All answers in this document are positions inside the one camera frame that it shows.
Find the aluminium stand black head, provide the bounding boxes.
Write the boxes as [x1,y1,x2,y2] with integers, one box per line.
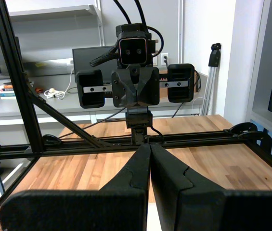
[201,42,222,116]

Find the stack of books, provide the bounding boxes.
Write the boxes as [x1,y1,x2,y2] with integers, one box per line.
[0,84,15,100]

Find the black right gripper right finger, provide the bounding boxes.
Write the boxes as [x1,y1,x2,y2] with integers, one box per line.
[150,143,272,231]

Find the grey office desk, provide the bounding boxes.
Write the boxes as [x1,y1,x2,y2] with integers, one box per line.
[0,69,208,126]

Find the white coiled cable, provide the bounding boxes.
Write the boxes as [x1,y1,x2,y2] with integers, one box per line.
[43,68,76,100]

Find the white wall shelf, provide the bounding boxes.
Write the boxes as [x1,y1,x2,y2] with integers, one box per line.
[0,4,105,67]

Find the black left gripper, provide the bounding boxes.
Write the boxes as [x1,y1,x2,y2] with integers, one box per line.
[75,63,196,109]

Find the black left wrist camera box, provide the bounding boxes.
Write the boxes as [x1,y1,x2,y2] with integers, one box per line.
[118,37,148,65]

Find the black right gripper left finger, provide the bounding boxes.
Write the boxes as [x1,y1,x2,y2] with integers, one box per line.
[0,143,151,231]

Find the black braided cable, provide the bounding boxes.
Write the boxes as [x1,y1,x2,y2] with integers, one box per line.
[90,45,120,68]

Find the black aluminium frame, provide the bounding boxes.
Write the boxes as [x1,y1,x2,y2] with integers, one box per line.
[0,0,272,228]

